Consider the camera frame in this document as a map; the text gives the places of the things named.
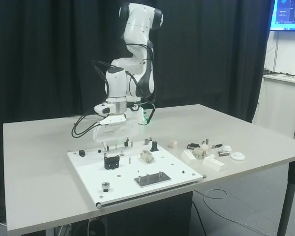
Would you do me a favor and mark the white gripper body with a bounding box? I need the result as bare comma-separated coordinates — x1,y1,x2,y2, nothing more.
92,121,139,145

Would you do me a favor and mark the white peg holder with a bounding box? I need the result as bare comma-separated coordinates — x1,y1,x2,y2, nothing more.
202,157,227,172
181,149,199,164

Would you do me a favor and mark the white task board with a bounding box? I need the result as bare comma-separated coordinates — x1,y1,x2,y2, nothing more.
66,137,207,208

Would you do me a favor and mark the black box under table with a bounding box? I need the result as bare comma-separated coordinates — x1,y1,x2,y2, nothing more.
98,189,195,236

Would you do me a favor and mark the black curtain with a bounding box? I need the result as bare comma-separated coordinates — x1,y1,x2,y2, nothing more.
0,0,277,154

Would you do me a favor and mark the white large gear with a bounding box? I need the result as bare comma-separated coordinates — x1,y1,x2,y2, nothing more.
231,152,247,162

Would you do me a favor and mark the white cabinet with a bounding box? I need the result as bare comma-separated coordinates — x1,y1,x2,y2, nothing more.
251,72,295,143

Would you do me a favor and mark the dark table leg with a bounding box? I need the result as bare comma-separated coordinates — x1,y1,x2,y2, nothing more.
278,162,295,236

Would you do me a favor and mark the blue screen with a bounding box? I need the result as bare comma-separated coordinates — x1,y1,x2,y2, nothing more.
269,0,295,32

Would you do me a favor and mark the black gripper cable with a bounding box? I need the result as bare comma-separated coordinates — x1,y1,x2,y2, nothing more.
71,112,108,139

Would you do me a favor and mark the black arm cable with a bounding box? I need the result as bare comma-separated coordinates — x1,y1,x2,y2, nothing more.
92,43,156,106

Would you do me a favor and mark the grey floor cable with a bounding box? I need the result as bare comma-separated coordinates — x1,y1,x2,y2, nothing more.
202,188,229,236

